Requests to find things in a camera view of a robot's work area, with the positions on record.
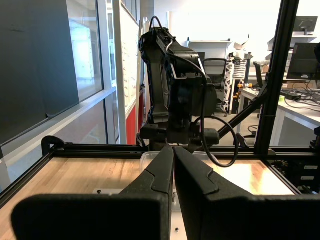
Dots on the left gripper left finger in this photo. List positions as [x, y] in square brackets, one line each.
[100, 217]

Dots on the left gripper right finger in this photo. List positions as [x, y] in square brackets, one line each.
[237, 217]

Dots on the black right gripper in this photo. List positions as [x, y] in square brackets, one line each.
[190, 100]

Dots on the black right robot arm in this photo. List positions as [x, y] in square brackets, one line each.
[157, 87]

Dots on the white taskboard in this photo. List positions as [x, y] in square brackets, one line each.
[177, 215]

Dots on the clear plastic tub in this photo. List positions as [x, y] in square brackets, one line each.
[147, 160]

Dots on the red panel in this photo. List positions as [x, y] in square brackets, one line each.
[131, 125]

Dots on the black office chair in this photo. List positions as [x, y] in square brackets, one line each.
[217, 70]

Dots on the white lattice stand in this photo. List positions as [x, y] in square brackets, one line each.
[236, 75]

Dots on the white office desk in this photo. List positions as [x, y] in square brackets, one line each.
[295, 110]

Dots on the large black monitor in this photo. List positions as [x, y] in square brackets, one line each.
[302, 62]

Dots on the small black monitor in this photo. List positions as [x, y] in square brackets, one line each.
[305, 25]

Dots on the black aluminium frame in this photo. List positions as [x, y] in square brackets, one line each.
[100, 147]

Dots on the wall whiteboard with writing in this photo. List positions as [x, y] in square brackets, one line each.
[128, 62]

